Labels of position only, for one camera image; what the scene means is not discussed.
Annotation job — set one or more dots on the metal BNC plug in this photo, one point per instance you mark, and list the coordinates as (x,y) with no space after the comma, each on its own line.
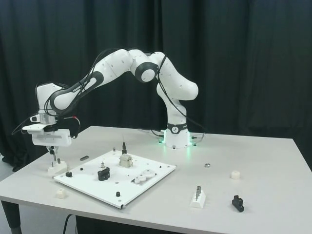
(103,165)

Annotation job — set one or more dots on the white large gear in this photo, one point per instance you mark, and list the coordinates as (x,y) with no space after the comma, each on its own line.
(149,173)

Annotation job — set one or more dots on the small dark USB plug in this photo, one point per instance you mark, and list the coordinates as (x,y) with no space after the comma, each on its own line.
(84,158)

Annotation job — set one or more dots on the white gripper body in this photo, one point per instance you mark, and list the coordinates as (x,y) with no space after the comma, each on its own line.
(51,140)

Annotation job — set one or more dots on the white task board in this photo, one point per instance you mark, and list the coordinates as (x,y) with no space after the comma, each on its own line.
(85,187)

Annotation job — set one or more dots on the thick metal round peg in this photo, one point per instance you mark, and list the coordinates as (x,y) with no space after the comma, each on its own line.
(199,189)

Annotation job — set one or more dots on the white round peg holder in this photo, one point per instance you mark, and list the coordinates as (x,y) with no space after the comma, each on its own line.
(198,203)

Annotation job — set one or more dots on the black curtain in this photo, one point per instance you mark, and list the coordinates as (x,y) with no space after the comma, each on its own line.
(243,48)

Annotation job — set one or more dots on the white small gear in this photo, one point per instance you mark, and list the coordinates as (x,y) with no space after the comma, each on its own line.
(137,181)

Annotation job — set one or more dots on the black waterproof plug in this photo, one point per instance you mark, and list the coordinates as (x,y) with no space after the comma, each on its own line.
(124,147)

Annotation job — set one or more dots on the small metal nut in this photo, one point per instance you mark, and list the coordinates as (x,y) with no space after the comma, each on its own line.
(207,165)

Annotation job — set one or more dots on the white square peg holder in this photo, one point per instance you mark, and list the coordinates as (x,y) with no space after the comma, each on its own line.
(58,169)

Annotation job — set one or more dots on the white medium gear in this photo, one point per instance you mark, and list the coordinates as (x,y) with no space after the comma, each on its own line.
(142,178)

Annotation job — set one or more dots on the small white holder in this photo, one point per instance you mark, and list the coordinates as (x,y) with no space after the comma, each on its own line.
(235,175)
(61,193)

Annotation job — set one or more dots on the black table leg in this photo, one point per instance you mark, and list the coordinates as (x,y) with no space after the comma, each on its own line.
(12,217)

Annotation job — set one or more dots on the small metal bolt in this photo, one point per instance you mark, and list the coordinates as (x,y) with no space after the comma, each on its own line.
(114,151)

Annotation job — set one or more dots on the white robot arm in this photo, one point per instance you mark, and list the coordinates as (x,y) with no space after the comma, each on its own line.
(114,65)

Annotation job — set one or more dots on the black D-SUB plug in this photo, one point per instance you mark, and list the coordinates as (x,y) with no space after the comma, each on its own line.
(237,202)

